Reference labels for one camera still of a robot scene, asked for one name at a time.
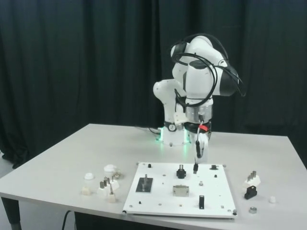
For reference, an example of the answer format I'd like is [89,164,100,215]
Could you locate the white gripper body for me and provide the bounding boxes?
[190,132,210,161]

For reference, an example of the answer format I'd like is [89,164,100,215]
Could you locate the white square peg holder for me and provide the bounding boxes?
[243,178,262,191]

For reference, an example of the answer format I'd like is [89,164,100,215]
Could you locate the white task board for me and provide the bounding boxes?
[122,162,238,218]

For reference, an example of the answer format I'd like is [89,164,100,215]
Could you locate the black D-SUB plug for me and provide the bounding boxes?
[244,185,260,200]

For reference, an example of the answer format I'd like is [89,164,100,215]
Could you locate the white large gear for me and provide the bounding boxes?
[103,164,117,178]

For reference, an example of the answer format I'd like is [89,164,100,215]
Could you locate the black under-table cabinet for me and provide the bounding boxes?
[74,212,200,230]

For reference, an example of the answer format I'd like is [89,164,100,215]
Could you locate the white round peg holder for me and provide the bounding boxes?
[96,180,120,196]

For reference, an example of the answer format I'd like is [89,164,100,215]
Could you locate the black curtains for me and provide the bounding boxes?
[0,0,307,170]

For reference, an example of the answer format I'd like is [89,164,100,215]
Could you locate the dark grey table leg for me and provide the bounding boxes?
[0,197,20,230]

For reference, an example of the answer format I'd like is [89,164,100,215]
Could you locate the black base cable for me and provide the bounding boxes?
[137,126,162,135]

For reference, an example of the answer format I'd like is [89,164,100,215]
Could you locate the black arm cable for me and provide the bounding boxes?
[210,35,244,97]

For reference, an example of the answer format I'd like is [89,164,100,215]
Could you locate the black camera cable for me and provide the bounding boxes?
[171,53,218,113]

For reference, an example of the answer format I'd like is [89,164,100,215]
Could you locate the black floor cable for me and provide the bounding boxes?
[63,210,73,230]

